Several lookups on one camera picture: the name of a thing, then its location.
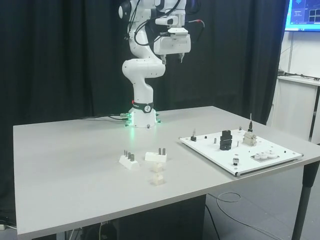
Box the black cables at arm foot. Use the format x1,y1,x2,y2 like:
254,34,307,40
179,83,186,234
81,113,131,123

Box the grey floor cable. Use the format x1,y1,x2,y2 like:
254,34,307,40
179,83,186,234
206,191,248,240

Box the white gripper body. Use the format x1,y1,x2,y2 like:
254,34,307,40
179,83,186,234
152,33,192,57

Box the blue screen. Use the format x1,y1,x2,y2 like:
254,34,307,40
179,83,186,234
284,0,320,33

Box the small white plug holder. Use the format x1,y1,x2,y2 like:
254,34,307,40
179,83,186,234
148,172,168,187
149,161,165,174

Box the white task board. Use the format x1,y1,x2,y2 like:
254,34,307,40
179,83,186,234
178,126,304,177

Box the black table leg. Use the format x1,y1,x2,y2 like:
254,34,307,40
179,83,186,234
291,155,317,240

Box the white round peg holder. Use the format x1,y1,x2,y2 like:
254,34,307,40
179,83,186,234
118,154,141,171

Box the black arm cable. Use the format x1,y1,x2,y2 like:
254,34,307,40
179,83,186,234
126,0,161,46

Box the black curtain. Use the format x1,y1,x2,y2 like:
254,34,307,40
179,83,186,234
0,0,291,227

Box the black D-SUB plug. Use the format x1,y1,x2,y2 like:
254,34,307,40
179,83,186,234
219,129,234,152

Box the white square peg holder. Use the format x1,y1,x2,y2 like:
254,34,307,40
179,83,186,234
144,150,168,164

